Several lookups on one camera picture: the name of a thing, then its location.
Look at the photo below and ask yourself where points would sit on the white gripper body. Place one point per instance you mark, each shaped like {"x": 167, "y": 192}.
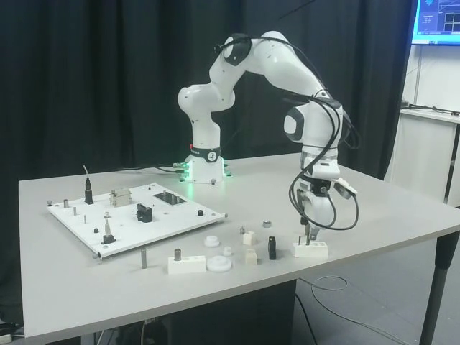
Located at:
{"x": 318, "y": 212}

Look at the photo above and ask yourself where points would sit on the small metal square peg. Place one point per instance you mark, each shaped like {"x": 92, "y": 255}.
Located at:
{"x": 307, "y": 240}

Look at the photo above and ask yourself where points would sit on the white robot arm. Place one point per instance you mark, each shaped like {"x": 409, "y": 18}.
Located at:
{"x": 284, "y": 68}

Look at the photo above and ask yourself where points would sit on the white square peg holder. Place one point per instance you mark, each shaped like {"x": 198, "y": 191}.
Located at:
{"x": 312, "y": 251}

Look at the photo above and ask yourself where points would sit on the white round peg holder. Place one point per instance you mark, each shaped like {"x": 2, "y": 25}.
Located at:
{"x": 190, "y": 266}

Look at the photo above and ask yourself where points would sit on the thick metal round peg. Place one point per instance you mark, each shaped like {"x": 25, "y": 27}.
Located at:
{"x": 177, "y": 255}

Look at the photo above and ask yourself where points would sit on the tall metal round peg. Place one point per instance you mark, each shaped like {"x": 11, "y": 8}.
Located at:
{"x": 143, "y": 258}

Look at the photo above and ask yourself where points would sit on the thin black rod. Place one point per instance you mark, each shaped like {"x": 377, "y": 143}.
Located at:
{"x": 302, "y": 206}

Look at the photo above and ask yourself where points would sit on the black USB plug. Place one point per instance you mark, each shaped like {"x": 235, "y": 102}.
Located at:
{"x": 272, "y": 248}

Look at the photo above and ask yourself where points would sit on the metal bolt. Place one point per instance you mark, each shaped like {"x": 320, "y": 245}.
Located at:
{"x": 266, "y": 224}

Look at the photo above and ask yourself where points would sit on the small white plug holder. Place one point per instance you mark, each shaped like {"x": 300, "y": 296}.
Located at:
{"x": 250, "y": 238}
{"x": 252, "y": 257}

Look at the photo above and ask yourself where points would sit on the white small gear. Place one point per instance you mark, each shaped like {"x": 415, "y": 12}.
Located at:
{"x": 226, "y": 251}

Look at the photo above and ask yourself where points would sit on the white large gear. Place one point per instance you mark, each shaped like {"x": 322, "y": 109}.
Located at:
{"x": 220, "y": 266}

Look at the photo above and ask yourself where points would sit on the white medium gear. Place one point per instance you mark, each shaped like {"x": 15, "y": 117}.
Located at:
{"x": 211, "y": 241}

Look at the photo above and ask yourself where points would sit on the black box under table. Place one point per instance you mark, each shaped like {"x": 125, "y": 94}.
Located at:
{"x": 230, "y": 316}

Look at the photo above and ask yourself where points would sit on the white cabinet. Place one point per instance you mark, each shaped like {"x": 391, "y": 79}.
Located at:
{"x": 420, "y": 154}

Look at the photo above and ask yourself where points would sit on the dark table leg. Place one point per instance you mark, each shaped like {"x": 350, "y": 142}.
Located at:
{"x": 443, "y": 287}

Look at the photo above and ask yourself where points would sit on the black D-SUB plug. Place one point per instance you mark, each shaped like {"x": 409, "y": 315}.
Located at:
{"x": 144, "y": 212}

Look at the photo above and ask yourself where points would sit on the white task board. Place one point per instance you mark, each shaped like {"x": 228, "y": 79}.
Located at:
{"x": 125, "y": 226}

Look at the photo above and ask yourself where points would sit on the black grey waterproof plug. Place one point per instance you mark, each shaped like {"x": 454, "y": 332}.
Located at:
{"x": 108, "y": 238}

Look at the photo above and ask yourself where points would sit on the blue screen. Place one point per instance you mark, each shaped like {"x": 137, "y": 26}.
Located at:
{"x": 436, "y": 21}

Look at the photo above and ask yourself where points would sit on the black curtain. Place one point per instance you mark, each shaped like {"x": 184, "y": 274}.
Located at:
{"x": 72, "y": 72}

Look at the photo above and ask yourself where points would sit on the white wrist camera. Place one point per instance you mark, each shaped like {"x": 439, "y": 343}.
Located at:
{"x": 345, "y": 188}

